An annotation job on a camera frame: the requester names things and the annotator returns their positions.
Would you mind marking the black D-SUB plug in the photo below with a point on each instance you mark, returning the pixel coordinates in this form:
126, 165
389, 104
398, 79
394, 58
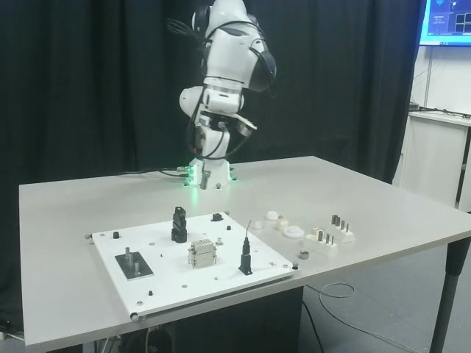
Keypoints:
179, 228

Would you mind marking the black curtain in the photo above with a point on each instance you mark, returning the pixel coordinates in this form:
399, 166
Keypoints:
92, 92

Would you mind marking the white medium gear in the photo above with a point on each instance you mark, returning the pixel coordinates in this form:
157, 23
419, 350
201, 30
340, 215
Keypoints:
271, 216

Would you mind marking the black table leg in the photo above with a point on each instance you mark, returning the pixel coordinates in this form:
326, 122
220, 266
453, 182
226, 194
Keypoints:
447, 294

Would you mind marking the metal hex nut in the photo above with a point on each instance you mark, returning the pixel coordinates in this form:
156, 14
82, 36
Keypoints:
303, 253

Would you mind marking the white small gear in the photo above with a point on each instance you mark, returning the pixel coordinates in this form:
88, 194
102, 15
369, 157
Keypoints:
257, 225

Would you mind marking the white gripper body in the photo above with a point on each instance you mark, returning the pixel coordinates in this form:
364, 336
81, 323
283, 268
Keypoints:
216, 145

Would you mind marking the white large gear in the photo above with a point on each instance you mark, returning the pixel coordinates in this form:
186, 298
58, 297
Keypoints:
292, 232

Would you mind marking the wide metal square peg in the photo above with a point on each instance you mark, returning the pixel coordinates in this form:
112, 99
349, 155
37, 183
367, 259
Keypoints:
335, 220

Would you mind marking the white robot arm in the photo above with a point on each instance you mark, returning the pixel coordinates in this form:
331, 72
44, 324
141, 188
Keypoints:
228, 55

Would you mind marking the grey metal waterproof plug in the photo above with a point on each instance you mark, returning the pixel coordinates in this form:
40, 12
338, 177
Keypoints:
199, 252

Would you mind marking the blue screen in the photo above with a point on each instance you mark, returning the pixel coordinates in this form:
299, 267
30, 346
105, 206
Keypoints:
447, 22

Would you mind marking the widest metal round peg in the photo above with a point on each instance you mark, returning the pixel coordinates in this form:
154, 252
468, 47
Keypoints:
205, 180

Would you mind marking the cream plastic block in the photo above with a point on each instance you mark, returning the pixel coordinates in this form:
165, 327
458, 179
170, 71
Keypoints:
314, 231
282, 223

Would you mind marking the black box under table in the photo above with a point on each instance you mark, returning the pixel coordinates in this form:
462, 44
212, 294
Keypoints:
228, 323

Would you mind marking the white task board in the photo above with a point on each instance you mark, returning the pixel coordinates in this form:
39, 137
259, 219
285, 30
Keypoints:
206, 290

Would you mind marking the wide metal round peg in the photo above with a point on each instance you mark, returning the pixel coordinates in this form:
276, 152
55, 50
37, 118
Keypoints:
319, 236

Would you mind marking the white cabinet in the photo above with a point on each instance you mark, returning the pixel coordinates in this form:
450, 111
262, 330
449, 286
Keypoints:
434, 158

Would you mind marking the white peg holder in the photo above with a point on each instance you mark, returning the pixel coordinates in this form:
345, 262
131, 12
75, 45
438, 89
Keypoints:
344, 237
320, 247

